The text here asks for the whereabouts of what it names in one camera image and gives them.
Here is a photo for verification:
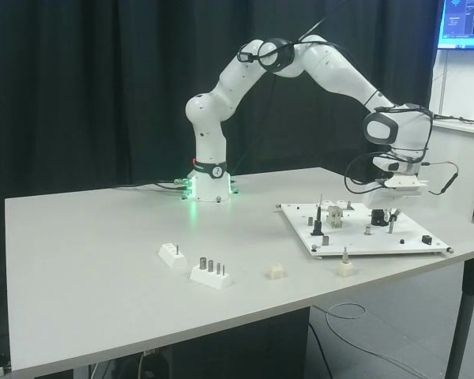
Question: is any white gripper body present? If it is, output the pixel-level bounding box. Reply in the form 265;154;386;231
361;182;431;211

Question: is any white round peg holder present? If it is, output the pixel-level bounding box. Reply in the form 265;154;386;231
189;263;234;291

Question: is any white square peg holder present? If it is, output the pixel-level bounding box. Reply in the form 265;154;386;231
158;242;190;270

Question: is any white task board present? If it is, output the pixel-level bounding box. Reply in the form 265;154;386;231
274;201;455;260

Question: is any small white plug holder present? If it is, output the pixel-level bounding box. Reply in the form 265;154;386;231
336;261;355;280

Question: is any black table leg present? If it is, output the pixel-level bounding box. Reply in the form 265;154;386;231
446;259;474;379

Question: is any small empty white holder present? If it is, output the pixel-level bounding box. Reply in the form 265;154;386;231
265;263;288;281

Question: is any blue screen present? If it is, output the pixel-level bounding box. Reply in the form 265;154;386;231
437;0;474;51

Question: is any black curtain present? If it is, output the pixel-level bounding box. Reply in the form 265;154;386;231
0;0;446;356

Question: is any black looped wrist cable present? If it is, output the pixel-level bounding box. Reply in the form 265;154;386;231
343;151;393;186

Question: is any black plug with wire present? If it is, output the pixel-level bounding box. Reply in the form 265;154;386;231
310;194;325;237

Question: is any black forearm cable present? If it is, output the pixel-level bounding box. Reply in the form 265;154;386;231
292;34;435;163

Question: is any grey floor cable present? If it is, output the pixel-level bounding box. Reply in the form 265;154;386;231
325;302;453;378

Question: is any black upper arm cable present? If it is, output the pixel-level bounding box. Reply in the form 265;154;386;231
236;13;327;66

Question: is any black base cable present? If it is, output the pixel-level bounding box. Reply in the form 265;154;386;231
114;179;191;192

